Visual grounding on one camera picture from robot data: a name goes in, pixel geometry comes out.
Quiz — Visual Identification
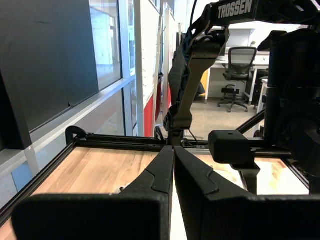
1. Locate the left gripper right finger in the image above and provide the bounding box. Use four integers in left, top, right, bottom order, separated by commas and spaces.
174, 146, 320, 240

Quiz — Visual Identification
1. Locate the red partition panel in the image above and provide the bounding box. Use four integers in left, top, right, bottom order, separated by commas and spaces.
143, 84, 174, 137

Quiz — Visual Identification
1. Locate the white office desk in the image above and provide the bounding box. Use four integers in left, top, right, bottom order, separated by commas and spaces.
204, 27, 270, 105

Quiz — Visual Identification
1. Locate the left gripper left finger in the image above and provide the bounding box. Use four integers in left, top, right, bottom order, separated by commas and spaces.
11, 145, 175, 240

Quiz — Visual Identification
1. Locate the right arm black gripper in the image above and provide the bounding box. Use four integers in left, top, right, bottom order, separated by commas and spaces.
208, 28, 320, 196

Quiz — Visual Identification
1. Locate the black aluminium frame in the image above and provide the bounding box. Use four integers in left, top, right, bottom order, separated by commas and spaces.
0, 109, 312, 221

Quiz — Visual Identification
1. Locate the long thin right arm cable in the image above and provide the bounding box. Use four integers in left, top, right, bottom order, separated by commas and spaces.
188, 0, 201, 28

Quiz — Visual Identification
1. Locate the black office chair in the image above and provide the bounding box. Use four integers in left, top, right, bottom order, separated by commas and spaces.
216, 46, 258, 114

